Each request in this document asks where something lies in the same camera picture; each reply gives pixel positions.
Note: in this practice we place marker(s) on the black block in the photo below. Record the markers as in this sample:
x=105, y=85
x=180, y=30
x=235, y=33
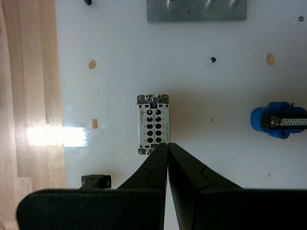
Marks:
x=96, y=182

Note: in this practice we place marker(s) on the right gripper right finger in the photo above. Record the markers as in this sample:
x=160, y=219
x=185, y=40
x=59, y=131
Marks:
x=227, y=210

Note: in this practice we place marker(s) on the blue socket block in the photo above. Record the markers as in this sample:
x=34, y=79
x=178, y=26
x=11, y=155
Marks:
x=257, y=119

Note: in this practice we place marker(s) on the beige connector top half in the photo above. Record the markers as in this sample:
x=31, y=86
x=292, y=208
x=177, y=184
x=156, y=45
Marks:
x=153, y=119

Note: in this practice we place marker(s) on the grey steel plate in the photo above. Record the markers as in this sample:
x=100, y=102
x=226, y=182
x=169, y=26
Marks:
x=192, y=14

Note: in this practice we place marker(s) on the white task board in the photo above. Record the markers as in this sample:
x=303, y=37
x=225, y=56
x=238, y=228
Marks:
x=192, y=79

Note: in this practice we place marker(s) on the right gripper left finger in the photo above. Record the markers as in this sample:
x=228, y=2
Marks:
x=96, y=210

